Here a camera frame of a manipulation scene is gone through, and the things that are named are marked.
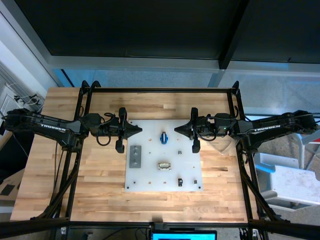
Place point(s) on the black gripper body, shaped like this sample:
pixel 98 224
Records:
pixel 195 130
pixel 122 125

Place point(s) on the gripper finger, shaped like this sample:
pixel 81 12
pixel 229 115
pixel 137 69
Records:
pixel 133 127
pixel 185 127
pixel 185 132
pixel 133 132

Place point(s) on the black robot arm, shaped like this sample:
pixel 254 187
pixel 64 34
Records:
pixel 265 128
pixel 53 127

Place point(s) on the silver metal bar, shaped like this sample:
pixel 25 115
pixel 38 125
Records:
pixel 163 137

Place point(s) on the blue bar clamp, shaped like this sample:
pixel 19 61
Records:
pixel 163 143

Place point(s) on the white taskboard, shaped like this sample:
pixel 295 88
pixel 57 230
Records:
pixel 155 175

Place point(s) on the grey metal peg plate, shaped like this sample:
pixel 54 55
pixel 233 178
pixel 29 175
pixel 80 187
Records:
pixel 132 156

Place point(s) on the clear plastic tub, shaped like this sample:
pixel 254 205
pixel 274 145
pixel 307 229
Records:
pixel 225 147

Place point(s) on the beige connector housing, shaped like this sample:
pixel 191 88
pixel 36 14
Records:
pixel 164 167

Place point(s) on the black connector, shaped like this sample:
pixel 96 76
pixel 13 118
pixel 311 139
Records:
pixel 180 183

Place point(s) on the screen with blue edge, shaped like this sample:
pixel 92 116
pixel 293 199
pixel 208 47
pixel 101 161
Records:
pixel 182 236

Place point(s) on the white step stool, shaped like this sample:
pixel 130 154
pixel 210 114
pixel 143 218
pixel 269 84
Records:
pixel 290 180

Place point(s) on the white metal stand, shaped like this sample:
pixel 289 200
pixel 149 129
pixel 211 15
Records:
pixel 301 155

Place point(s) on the cardboard box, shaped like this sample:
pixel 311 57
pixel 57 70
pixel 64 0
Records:
pixel 15 178

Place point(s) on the black metal frame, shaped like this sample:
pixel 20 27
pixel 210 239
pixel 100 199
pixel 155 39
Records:
pixel 160 89

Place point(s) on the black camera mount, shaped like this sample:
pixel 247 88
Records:
pixel 160 226

